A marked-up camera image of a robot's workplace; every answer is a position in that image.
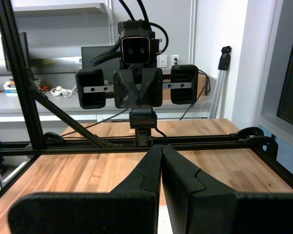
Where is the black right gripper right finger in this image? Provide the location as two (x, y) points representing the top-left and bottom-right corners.
(161, 145), (293, 234)

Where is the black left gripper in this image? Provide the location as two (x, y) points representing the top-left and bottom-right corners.
(75, 64), (199, 109)

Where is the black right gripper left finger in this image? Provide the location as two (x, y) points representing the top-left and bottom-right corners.
(7, 145), (162, 234)

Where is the brown cardboard box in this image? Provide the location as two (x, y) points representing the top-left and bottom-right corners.
(162, 73), (210, 97)

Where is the white board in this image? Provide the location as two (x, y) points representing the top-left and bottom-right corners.
(157, 204), (173, 234)

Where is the grey desk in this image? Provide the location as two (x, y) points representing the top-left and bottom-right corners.
(0, 75), (218, 122)

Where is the silver tripod with black head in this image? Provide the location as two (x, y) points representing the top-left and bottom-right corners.
(211, 45), (232, 120)

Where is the stack of books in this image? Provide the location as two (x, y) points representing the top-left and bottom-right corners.
(3, 81), (18, 95)

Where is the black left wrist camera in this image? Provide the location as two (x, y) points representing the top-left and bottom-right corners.
(120, 30), (155, 66)

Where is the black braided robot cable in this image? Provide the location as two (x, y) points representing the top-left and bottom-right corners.
(90, 43), (123, 67)

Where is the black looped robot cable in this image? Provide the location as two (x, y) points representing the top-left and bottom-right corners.
(150, 22), (169, 53)

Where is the white cable bundle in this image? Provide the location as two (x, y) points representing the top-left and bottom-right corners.
(50, 85), (74, 98)

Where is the white wall shelf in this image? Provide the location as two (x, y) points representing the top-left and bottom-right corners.
(0, 2), (114, 46)

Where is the black aluminium frame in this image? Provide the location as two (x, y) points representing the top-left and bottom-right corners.
(0, 0), (293, 220)

